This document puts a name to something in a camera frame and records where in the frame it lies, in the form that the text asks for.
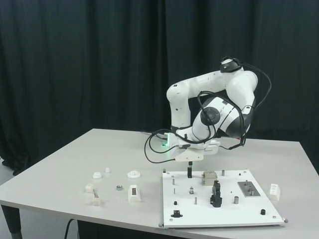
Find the metal square peg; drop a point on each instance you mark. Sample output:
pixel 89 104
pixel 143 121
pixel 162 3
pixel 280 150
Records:
pixel 133 191

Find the black D-SUB plug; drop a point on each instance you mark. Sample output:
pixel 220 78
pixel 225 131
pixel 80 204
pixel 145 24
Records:
pixel 215 195

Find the beige connector block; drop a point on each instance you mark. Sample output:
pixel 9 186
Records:
pixel 208 178

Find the metal nut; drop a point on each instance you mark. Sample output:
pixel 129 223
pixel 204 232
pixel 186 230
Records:
pixel 119 187

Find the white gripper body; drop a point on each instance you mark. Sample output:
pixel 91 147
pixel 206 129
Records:
pixel 190 155

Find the white small gear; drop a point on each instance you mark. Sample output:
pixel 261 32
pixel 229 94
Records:
pixel 107 170

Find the white task board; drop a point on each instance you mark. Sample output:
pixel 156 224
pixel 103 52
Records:
pixel 194 216

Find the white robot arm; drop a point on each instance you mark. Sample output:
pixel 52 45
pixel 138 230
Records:
pixel 179 99

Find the white peg holder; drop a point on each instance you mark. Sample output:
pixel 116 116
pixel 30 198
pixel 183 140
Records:
pixel 96 201

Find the white wedge holder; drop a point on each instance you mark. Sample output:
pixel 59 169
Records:
pixel 134 198

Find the black curtain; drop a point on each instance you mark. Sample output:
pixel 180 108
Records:
pixel 74 62

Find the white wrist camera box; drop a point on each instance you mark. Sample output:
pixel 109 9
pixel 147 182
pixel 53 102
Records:
pixel 212 147

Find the white square plug holder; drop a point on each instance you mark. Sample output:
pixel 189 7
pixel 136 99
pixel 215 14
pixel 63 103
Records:
pixel 89 188

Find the white holder with holes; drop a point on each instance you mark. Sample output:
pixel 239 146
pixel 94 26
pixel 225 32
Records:
pixel 274 192

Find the metal round peg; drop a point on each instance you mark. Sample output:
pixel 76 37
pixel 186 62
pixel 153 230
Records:
pixel 95 193

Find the white large gear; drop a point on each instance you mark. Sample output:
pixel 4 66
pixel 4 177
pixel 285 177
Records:
pixel 133 174

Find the metal BNC plug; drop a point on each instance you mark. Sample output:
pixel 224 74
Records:
pixel 191 190

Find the dark table leg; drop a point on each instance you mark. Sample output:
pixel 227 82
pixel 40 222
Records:
pixel 10 221

